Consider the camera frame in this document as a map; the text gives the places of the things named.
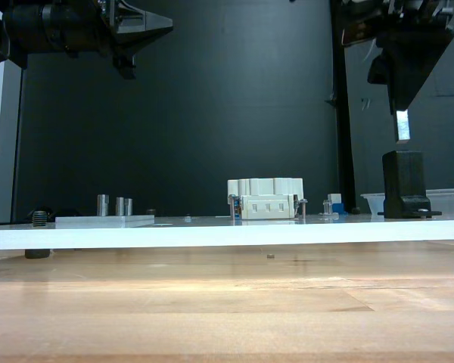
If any black bar holder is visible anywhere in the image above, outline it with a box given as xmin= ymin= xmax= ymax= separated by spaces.
xmin=377 ymin=150 xmax=443 ymax=220

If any silver 16mm bar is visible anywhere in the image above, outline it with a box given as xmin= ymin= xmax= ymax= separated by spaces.
xmin=395 ymin=109 xmax=412 ymax=144

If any beige connector housing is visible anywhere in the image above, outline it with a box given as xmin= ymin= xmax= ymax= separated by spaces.
xmin=226 ymin=177 xmax=310 ymax=221

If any white task board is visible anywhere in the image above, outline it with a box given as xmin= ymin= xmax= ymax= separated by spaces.
xmin=0 ymin=215 xmax=454 ymax=252

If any black metal frame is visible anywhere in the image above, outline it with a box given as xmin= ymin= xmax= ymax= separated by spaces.
xmin=325 ymin=0 xmax=360 ymax=213

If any grey metal plate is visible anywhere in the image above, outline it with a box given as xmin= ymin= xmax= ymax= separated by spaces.
xmin=55 ymin=214 xmax=155 ymax=228

